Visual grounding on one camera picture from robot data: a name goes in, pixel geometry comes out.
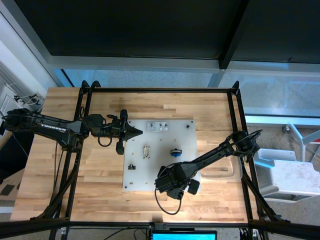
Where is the aluminium block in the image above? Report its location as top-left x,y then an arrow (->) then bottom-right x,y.
146,121 -> 169,133

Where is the small black camera mount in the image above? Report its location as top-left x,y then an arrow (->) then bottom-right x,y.
152,216 -> 168,231

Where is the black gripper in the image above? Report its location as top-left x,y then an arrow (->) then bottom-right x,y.
154,175 -> 201,201
106,109 -> 144,156

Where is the clear plastic tub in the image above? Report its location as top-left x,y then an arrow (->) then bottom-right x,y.
198,150 -> 243,181

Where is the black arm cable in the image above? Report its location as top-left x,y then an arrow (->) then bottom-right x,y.
97,133 -> 113,148
153,187 -> 184,216

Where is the white plastic board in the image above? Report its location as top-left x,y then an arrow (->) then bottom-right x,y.
121,119 -> 202,192

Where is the black upright post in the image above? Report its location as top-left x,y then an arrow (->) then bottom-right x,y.
218,0 -> 251,70

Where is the black metal frame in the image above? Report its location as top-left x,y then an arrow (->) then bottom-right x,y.
0,79 -> 320,240

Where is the black flat pad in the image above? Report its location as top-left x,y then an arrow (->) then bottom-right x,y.
0,184 -> 15,196

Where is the white plastic step stool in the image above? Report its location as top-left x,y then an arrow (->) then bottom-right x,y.
258,147 -> 320,204

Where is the white tubular metal stand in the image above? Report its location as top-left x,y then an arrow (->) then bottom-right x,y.
282,122 -> 320,163

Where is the blue screen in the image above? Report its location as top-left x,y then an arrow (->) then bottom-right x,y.
149,230 -> 218,240

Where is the black and white cable bundle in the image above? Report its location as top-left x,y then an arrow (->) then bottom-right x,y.
12,92 -> 43,107

